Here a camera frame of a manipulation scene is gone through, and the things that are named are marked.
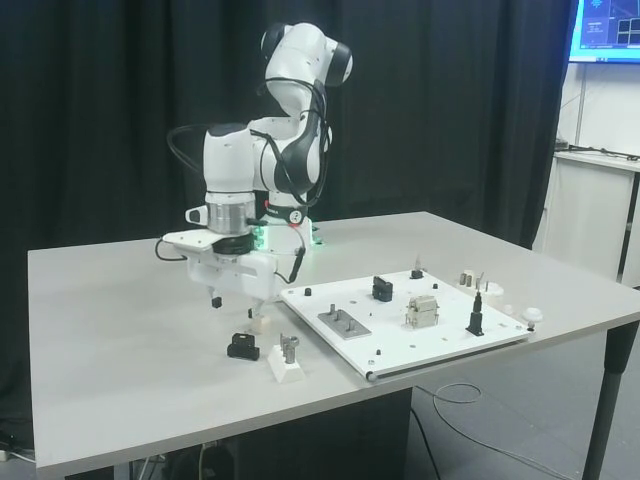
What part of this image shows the black upper arm cable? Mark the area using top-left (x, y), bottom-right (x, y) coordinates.
top-left (252, 79), bottom-right (334, 211)

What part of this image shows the black D-SUB plug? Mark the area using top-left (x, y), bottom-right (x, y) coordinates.
top-left (226, 331), bottom-right (262, 362)

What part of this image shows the dark table leg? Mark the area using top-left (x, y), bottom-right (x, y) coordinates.
top-left (599, 319), bottom-right (627, 480)

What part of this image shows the beige waterproof plug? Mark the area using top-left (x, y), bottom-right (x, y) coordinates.
top-left (405, 294), bottom-right (442, 332)

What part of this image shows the black forearm cable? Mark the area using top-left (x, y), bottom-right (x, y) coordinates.
top-left (167, 124), bottom-right (209, 201)

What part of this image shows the white cabinet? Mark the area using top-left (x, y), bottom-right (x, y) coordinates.
top-left (532, 149), bottom-right (640, 290)

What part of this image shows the flat white mounting plate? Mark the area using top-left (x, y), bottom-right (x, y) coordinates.
top-left (161, 229), bottom-right (217, 252)

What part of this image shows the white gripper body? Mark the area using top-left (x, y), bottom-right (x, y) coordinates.
top-left (187, 252), bottom-right (280, 304)

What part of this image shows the thin black rod red tag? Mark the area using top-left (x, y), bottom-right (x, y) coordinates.
top-left (287, 223), bottom-right (307, 285)

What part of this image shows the black curtain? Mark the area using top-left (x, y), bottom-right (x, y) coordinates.
top-left (0, 0), bottom-right (584, 441)

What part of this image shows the white peg holder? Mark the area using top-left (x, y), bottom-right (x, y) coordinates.
top-left (457, 273), bottom-right (490, 300)
top-left (267, 344), bottom-right (307, 385)

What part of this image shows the white task board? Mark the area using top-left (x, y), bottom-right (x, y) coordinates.
top-left (279, 267), bottom-right (539, 386)

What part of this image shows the black wrist band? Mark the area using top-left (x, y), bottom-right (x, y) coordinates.
top-left (211, 233), bottom-right (255, 257)

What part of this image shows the black plug with short cable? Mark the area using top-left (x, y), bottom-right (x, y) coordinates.
top-left (464, 292), bottom-right (487, 337)

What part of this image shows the blue screen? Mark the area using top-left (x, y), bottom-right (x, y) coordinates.
top-left (569, 0), bottom-right (640, 65)

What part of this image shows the grey floor cable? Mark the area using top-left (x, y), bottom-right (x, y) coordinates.
top-left (413, 382), bottom-right (640, 480)

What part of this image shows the white screen post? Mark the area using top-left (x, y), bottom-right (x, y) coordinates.
top-left (579, 62), bottom-right (594, 151)

